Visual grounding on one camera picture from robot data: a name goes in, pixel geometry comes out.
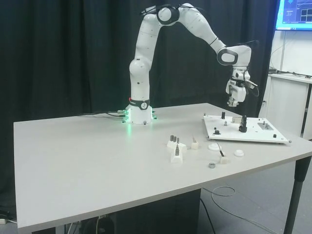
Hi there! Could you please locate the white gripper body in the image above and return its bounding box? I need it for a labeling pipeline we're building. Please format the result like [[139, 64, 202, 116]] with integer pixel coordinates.
[[226, 80, 246, 102]]

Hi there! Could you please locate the black D-SUB plug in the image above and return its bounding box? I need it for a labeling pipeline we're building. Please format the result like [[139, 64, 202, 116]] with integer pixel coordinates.
[[238, 115, 248, 134]]

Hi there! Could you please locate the white task board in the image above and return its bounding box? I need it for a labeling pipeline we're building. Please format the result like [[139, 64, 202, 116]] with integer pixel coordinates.
[[202, 112, 293, 147]]

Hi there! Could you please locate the white cabinet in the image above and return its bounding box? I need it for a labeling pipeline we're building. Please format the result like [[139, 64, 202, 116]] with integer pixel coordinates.
[[257, 72, 312, 141]]

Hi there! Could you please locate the white square peg holder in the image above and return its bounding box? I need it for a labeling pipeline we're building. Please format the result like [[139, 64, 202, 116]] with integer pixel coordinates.
[[166, 139, 188, 152]]

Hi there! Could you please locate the white round peg holder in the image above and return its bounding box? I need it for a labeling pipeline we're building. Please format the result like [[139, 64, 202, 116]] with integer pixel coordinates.
[[170, 153, 185, 165]]

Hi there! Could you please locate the blue screen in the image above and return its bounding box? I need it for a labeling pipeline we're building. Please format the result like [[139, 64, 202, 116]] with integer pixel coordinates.
[[275, 0, 312, 31]]

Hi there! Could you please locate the black table leg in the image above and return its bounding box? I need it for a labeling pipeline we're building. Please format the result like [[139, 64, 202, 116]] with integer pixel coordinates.
[[284, 156, 312, 234]]

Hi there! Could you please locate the black curtain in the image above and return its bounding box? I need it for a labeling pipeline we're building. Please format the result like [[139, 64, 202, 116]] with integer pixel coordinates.
[[0, 0, 281, 215]]

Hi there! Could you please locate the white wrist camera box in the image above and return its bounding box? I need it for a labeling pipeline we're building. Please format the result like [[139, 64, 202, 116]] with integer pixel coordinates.
[[231, 70, 251, 81]]

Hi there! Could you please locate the thin grey floor cable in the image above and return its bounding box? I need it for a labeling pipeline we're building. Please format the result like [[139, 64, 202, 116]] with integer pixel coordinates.
[[211, 186, 290, 234]]

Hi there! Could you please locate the black floor cable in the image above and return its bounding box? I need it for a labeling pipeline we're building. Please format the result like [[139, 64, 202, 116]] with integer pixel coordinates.
[[199, 198, 220, 234]]

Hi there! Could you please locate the black base cable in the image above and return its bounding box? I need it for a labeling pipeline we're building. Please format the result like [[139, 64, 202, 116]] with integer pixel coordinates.
[[82, 110, 130, 118]]

